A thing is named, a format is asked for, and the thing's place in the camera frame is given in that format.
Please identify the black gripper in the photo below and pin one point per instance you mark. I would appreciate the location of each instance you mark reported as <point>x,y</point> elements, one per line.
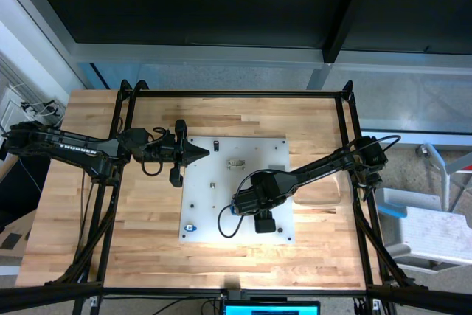
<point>264,224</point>
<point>180,152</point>

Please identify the screen with blue edge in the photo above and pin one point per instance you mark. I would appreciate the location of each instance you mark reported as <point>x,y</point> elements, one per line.
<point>269,309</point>

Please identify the grey peg holder plate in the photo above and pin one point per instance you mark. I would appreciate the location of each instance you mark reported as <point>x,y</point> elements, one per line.
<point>277,166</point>

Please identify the black connector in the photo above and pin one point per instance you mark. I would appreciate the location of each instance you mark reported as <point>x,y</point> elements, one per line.
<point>216,145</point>

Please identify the clear plastic tub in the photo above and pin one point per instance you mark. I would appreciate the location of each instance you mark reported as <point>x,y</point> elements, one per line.
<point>324,193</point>

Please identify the white step stool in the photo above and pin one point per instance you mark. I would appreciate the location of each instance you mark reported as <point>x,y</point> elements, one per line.
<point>435,234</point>

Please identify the white and blue bin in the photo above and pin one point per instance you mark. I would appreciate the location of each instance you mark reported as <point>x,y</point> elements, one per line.
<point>392,200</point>

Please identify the black metal frame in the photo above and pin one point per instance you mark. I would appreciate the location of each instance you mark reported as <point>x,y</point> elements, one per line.
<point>236,94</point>

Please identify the blue round base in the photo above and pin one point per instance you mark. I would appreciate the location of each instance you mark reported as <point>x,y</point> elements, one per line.
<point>232,211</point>

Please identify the silver D-sub connector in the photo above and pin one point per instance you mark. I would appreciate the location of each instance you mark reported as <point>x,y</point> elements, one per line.
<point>236,164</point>

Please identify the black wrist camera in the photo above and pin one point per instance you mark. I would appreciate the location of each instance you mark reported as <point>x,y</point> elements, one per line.
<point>246,204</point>

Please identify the blue block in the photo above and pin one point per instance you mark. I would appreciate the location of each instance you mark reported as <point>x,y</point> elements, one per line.
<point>195,228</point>

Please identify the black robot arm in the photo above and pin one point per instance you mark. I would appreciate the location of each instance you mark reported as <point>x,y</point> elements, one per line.
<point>317,169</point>
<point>77,149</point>

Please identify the cardboard sheet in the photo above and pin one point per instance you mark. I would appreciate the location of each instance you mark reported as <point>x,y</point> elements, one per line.
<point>18,226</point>

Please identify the black vertical post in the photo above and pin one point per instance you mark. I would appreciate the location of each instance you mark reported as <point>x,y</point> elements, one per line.
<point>343,16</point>

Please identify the grey metal stool frame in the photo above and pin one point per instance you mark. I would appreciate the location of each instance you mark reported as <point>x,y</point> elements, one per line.
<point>433,154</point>

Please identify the white board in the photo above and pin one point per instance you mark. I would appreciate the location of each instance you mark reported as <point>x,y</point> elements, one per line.
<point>206,219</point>

